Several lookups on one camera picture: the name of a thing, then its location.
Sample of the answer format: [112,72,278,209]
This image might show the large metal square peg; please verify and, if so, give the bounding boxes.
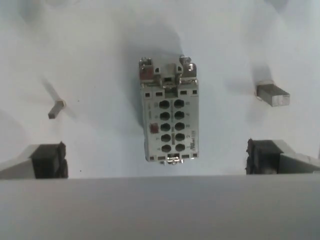
[255,79,291,108]

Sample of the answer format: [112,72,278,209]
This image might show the thin metal peg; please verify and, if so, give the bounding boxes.
[47,99,67,120]

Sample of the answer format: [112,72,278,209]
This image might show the white task board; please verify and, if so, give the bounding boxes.
[0,0,320,180]

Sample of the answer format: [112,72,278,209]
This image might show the grey waterproof plug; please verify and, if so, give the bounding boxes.
[137,55,199,166]

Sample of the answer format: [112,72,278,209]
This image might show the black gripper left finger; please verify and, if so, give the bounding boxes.
[0,141,69,180]

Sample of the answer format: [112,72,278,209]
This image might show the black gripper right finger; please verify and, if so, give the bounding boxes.
[245,138,320,176]

